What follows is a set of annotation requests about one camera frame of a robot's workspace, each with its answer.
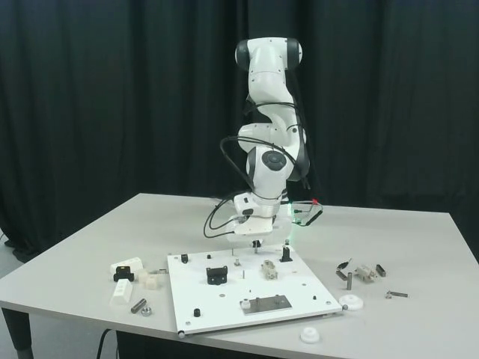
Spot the white task board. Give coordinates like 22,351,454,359
166,245,344,333

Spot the black rod with red tag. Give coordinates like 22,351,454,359
291,197,326,228

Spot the black table leg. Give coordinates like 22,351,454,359
1,308,34,359

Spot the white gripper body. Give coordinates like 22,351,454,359
226,216,275,239

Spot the dark metal clip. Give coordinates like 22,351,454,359
335,257,355,280

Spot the white large gear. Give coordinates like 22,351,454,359
338,294,364,311

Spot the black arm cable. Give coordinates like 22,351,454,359
204,102,311,240

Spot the black D-SUB plug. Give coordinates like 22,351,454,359
112,265,135,283

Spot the black plug with flat wings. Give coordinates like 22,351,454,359
205,266,229,286

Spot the beige plug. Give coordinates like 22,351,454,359
354,264,377,282

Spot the metal rectangular plug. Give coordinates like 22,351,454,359
260,260,278,280

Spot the black curtain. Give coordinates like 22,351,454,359
0,0,479,255

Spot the long white peg holder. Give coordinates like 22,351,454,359
109,280,134,308

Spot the short white peg holder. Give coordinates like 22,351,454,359
110,256,145,274

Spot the white medium gear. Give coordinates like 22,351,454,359
300,326,322,342

